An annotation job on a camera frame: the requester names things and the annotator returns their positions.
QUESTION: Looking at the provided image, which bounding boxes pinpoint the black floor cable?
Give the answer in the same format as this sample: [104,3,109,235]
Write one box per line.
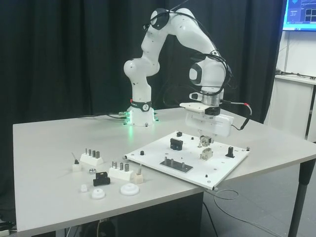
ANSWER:
[202,201,215,237]

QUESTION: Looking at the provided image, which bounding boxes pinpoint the black under-table cabinet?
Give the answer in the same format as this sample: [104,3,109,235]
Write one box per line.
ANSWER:
[16,191,204,237]

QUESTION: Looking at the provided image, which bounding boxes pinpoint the black curtain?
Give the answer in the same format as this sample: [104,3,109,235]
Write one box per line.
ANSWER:
[0,0,284,224]

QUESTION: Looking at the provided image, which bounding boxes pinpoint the white medium gear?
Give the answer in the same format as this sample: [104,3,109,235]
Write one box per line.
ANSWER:
[90,189,106,199]

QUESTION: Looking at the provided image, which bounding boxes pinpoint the blue screen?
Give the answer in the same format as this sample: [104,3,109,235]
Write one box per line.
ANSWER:
[282,0,316,32]

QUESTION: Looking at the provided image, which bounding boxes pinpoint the white cabinet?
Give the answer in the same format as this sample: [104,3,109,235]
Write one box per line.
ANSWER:
[267,73,316,143]

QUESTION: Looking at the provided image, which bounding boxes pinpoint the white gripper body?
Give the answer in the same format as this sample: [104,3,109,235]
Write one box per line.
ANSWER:
[185,111,235,138]

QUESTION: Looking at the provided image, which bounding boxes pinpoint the white large gear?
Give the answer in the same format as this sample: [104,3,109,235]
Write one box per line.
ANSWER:
[120,184,141,197]

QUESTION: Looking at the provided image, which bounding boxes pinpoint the white task board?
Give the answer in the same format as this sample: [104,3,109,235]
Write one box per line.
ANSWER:
[122,129,252,192]

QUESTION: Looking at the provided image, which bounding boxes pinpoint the flat white mounting plate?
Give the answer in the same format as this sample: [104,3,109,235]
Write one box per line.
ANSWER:
[179,102,208,112]

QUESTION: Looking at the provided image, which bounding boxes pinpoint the black D-SUB plug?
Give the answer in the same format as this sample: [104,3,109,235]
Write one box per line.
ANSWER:
[93,172,112,186]

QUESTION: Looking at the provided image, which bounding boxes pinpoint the thin black rod with wire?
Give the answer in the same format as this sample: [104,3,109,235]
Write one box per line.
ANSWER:
[221,99,253,131]

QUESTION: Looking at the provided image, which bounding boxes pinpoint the white peg holder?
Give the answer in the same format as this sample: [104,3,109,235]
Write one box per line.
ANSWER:
[108,165,131,180]
[80,152,104,166]

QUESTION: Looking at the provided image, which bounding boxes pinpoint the thin grey wire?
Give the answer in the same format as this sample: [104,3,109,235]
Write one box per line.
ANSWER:
[209,189,240,237]

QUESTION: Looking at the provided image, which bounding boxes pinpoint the silver wrist ring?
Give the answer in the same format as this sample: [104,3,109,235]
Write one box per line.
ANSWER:
[201,95,222,107]

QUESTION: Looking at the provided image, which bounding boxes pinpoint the black table leg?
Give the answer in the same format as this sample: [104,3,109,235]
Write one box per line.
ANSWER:
[288,161,312,237]

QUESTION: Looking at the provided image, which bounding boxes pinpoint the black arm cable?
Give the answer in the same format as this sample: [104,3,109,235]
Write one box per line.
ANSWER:
[142,0,234,99]

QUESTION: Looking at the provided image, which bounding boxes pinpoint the black base cable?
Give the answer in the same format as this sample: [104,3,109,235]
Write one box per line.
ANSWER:
[83,112,130,119]

